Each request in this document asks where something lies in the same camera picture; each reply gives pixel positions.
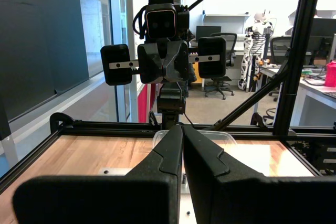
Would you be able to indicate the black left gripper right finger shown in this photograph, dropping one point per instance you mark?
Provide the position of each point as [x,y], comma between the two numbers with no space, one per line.
[249,200]

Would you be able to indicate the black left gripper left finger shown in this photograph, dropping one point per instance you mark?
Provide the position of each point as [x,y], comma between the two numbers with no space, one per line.
[105,197]

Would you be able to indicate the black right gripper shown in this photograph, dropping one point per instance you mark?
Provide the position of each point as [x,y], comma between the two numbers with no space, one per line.
[115,51]

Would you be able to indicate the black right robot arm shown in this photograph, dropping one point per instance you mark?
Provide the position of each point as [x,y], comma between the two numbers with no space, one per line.
[170,98]

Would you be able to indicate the white taskboard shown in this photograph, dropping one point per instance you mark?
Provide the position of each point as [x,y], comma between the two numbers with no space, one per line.
[186,200]

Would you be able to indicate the red panel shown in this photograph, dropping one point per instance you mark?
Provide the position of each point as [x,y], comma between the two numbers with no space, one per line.
[143,103]

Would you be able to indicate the black monitor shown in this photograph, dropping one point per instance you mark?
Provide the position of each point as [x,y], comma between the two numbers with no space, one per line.
[208,32]

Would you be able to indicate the black office chair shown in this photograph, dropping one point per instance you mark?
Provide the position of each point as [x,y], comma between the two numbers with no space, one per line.
[279,48]
[219,87]

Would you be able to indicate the clear plastic tub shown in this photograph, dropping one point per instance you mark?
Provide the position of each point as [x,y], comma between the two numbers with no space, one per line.
[223,137]

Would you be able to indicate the white humanoid robot figure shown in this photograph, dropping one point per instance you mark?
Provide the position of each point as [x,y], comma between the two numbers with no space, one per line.
[248,56]

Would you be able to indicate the white desk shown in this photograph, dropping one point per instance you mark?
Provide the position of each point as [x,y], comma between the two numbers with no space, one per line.
[315,103]

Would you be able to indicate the pink plastic container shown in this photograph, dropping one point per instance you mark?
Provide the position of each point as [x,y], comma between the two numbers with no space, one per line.
[331,74]

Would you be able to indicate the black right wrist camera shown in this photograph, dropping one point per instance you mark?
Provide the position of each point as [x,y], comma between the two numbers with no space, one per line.
[160,24]

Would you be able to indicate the black table frame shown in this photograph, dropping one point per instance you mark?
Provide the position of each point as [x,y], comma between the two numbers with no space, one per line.
[105,125]

